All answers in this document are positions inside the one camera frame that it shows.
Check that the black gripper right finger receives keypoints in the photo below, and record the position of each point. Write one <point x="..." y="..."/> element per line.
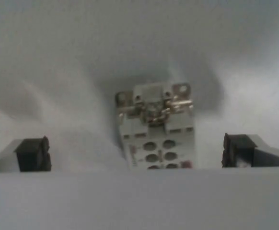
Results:
<point x="240" y="151"/>

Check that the grey waterproof plug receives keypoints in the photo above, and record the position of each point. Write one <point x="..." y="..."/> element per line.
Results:
<point x="156" y="129"/>

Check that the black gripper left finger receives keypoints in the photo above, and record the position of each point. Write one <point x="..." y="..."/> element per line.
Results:
<point x="31" y="154"/>

